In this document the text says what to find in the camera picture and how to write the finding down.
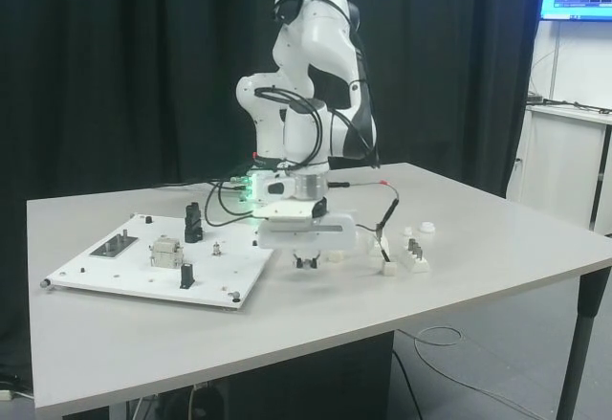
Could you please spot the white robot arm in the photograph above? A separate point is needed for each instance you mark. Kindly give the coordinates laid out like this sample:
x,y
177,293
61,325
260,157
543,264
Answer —
x,y
306,56

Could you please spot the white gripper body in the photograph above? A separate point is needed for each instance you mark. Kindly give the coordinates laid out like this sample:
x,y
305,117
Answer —
x,y
311,240

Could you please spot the beige waterproof plug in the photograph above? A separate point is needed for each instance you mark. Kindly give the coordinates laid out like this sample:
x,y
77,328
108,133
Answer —
x,y
167,252

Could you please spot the flat white mounting plate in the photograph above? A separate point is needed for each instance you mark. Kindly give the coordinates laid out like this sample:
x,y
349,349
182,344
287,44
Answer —
x,y
284,212

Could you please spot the white peg holder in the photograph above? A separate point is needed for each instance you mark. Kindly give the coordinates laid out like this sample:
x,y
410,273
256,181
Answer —
x,y
417,264

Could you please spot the small white plug holder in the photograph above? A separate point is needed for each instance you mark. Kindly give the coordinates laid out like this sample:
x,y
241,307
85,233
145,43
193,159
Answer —
x,y
389,270

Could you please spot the white cabinet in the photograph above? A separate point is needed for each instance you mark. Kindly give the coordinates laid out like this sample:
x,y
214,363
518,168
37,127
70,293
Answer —
x,y
564,166

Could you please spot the white power strip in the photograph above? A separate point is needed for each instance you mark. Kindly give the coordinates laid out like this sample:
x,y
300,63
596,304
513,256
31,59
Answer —
x,y
6,394

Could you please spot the white medium gear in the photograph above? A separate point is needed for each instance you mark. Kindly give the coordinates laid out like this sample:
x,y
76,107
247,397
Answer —
x,y
427,227

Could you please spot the black D-SUB plug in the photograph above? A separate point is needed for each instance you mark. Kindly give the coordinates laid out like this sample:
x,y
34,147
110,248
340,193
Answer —
x,y
193,228

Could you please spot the black USB plug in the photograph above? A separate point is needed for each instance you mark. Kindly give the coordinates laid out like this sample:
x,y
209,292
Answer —
x,y
186,277

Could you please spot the black box under table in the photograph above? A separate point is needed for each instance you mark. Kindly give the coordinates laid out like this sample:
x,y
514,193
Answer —
x,y
296,382

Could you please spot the dark table leg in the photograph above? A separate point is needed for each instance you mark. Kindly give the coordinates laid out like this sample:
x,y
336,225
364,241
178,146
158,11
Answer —
x,y
584,343

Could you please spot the black curtain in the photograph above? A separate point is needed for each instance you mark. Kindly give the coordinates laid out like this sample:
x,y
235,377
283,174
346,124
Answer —
x,y
119,56

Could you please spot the white task board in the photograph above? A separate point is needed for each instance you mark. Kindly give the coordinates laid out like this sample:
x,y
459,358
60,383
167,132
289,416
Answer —
x,y
119,274

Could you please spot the black Ethernet plug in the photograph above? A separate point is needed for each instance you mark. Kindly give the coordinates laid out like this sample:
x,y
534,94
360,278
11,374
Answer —
x,y
382,250

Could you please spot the white small gear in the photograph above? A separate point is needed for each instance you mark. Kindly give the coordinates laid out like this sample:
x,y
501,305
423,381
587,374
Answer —
x,y
408,232

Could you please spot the metal peg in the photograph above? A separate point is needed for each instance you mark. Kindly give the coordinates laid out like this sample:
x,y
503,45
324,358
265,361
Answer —
x,y
416,251
410,249

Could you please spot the round white plug holder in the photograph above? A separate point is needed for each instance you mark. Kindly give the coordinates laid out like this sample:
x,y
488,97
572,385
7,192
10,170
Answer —
x,y
337,257

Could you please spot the small white camera box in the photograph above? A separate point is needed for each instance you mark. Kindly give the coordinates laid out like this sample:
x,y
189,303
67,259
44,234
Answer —
x,y
275,189

